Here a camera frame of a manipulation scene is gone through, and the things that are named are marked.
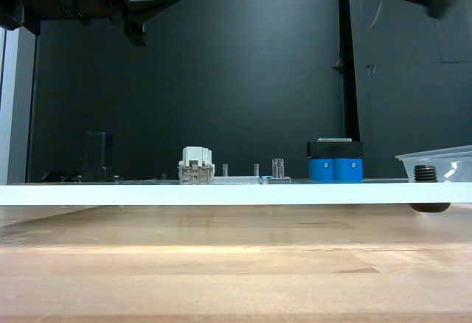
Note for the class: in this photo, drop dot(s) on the small black clamp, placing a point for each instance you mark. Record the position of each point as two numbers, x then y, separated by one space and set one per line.
96 153

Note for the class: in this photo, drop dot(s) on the small metal RJ45 socket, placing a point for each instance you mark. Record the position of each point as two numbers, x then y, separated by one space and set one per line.
279 180

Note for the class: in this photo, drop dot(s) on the black screw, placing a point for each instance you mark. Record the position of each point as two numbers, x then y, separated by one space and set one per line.
425 173

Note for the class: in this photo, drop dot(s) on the clear RJ45 connector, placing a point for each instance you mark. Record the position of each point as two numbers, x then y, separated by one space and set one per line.
279 162

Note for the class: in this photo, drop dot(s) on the black rubber board foot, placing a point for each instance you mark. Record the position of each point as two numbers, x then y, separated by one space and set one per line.
429 208

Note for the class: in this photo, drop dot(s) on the grey multi-pin connector housing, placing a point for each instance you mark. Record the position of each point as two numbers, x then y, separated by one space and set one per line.
195 168

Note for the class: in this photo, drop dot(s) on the clear plastic tub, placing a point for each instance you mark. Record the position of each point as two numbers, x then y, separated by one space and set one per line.
442 157

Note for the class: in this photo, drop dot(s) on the white task board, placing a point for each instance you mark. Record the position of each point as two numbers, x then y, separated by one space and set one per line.
221 194

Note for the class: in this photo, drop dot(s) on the blue and black connector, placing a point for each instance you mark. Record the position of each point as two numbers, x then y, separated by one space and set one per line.
333 170

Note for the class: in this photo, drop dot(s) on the black wall post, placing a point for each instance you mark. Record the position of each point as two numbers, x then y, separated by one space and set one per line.
346 42

